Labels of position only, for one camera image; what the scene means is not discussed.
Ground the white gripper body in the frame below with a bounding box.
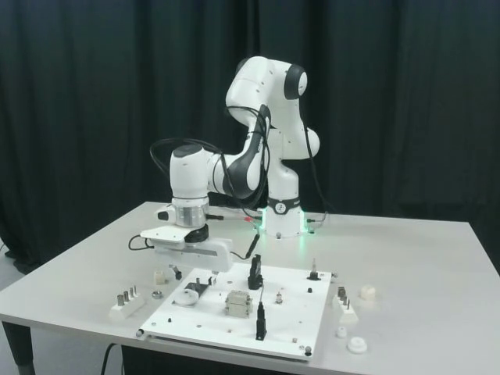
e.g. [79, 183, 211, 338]
[153, 237, 234, 273]

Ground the white large gear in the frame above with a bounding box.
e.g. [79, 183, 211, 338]
[174, 291, 198, 308]

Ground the white medium gear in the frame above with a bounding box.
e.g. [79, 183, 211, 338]
[346, 335, 369, 353]

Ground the flat white mounting plate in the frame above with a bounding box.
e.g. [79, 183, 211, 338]
[139, 227, 189, 248]

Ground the black D-SUB plug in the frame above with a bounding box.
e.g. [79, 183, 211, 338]
[247, 253, 263, 291]

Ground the white task board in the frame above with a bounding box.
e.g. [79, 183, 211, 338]
[134, 267, 338, 359]

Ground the white four-peg holder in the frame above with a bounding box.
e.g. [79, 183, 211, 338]
[109, 296, 146, 323]

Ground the white peg holder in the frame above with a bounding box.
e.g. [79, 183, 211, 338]
[331, 295, 359, 325]

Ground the white round cap holder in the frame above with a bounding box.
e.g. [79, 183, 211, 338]
[358, 284, 380, 304]

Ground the dark grey table leg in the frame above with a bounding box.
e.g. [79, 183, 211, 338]
[0, 321, 32, 375]

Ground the black curtain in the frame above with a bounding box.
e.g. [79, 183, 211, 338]
[0, 0, 500, 270]

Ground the thin black rod on wire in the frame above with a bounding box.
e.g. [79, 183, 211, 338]
[205, 212, 261, 259]

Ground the black camera cable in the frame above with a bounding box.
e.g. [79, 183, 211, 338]
[127, 235, 157, 252]

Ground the black floor cable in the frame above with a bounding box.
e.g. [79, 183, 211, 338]
[102, 342, 123, 375]

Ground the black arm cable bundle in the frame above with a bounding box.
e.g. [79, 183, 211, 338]
[150, 104, 274, 220]

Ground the black cable behind arm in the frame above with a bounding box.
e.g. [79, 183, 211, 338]
[300, 89, 331, 228]

